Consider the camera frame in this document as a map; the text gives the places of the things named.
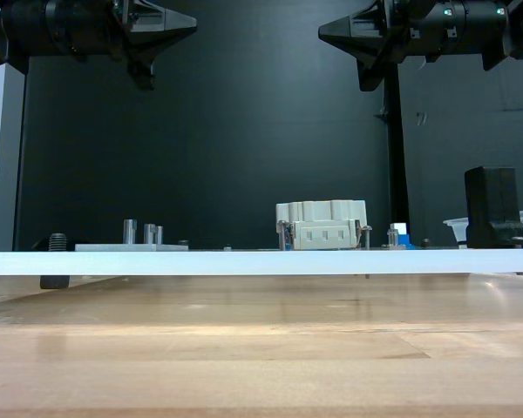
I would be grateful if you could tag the black threaded foot screw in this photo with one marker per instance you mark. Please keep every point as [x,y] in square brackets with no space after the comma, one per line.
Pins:
[58,242]

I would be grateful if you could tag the clear plastic tub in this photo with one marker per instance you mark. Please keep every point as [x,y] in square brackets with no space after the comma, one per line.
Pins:
[455,226]

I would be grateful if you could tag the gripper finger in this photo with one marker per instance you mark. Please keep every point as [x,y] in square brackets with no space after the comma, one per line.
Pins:
[362,22]
[353,43]
[174,14]
[161,39]

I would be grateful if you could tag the silver metal peg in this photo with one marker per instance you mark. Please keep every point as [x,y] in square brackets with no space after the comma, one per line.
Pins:
[149,235]
[129,233]
[159,236]

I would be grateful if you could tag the grey aluminium window frame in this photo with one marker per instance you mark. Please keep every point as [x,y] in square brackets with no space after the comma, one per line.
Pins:
[0,174]

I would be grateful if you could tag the white taskboard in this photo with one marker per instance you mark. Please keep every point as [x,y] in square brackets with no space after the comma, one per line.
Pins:
[261,263]

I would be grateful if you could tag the grey metal plate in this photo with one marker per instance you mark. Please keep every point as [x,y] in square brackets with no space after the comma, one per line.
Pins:
[113,247]

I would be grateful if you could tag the black USB socket mount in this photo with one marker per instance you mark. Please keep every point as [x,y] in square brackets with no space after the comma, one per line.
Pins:
[490,204]

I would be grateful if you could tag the beige multi-pin connector housing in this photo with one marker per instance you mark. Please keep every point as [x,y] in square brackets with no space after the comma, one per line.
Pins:
[322,217]

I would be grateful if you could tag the black wall post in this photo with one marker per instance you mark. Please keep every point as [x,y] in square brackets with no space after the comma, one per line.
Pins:
[394,174]

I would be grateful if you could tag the small blue white connector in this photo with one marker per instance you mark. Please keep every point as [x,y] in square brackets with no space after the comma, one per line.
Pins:
[403,240]

